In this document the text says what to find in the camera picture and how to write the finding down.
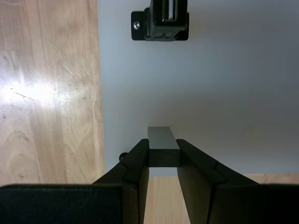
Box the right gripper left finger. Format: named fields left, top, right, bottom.
left=92, top=138, right=150, bottom=224

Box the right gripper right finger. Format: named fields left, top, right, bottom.
left=176, top=139, right=260, bottom=224

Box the wide grey metal bar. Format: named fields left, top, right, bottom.
left=147, top=126, right=182, bottom=168

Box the black plastic holder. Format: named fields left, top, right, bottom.
left=130, top=0, right=190, bottom=42

